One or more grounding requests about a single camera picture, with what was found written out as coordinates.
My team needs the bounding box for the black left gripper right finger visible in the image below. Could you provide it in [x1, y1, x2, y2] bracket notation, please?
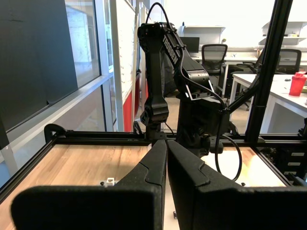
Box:
[167, 140, 307, 230]

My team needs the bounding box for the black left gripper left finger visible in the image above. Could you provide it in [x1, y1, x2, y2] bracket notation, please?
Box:
[11, 139, 167, 230]

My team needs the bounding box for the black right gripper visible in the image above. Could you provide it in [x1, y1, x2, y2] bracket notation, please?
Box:
[177, 100, 225, 159]

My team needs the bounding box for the black electronics box with labels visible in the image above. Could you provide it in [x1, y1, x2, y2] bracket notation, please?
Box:
[260, 146, 307, 187]

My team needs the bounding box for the black mesh office chair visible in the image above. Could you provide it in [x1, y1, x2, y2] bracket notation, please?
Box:
[275, 49, 302, 75]
[200, 44, 228, 96]

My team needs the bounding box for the long white desk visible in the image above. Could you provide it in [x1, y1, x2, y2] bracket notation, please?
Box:
[189, 54, 264, 99]

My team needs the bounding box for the black computer monitor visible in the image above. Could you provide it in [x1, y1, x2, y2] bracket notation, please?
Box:
[179, 36, 201, 54]

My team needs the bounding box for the red plastic bottle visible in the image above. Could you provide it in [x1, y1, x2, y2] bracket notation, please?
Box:
[288, 71, 307, 97]

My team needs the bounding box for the white partition panel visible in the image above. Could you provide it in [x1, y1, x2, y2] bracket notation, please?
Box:
[109, 0, 142, 132]

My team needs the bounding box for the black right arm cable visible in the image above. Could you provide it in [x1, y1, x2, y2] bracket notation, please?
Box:
[145, 1, 243, 182]

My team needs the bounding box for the black aluminium frame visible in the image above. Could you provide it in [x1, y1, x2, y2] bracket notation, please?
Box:
[0, 0, 307, 201]

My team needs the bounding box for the white wall shelf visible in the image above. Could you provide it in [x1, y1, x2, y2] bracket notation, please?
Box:
[182, 25, 226, 45]
[258, 21, 307, 46]

